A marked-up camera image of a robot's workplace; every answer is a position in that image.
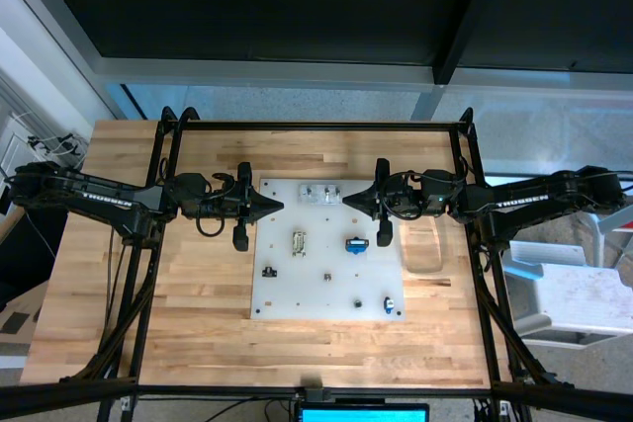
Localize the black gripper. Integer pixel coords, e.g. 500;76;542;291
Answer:
210;161;286;252
341;157;425;248

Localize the clear acrylic pin block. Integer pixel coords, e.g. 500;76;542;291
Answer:
298;182;343;207

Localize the grey connector housing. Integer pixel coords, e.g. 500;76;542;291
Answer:
291;229;309;259

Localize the clear plastic tub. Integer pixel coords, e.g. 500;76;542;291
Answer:
399;220;447;276

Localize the white board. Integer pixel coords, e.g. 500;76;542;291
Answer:
249;176;407;321

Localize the blue laptop screen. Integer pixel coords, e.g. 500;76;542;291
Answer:
295;402;430;422

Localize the white step stool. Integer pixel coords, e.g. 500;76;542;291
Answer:
501;238;633;350

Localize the brown cardboard box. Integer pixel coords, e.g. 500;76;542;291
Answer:
0;279;50;344

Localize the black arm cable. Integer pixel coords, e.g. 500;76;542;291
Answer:
380;169;426;196
195;204;228;239

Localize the black aluminium frame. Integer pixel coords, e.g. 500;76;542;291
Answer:
0;105;633;422

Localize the small black camera box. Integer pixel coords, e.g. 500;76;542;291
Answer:
302;376;331;403

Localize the white metal chair frame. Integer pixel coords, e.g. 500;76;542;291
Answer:
578;209;633;270

